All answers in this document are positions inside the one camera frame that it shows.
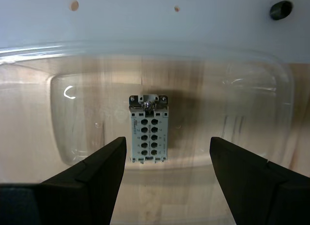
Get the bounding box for grey ten-pin connector insert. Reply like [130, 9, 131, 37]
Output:
[129, 94, 170, 165]

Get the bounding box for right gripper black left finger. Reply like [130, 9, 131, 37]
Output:
[0, 136, 127, 225]

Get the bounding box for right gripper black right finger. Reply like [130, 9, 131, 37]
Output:
[209, 136, 310, 225]

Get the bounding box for white mounting board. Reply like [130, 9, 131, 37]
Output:
[0, 0, 310, 66]

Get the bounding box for black board screw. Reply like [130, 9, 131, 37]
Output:
[269, 0, 293, 21]

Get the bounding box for clear plastic tub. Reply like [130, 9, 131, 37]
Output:
[0, 40, 297, 184]

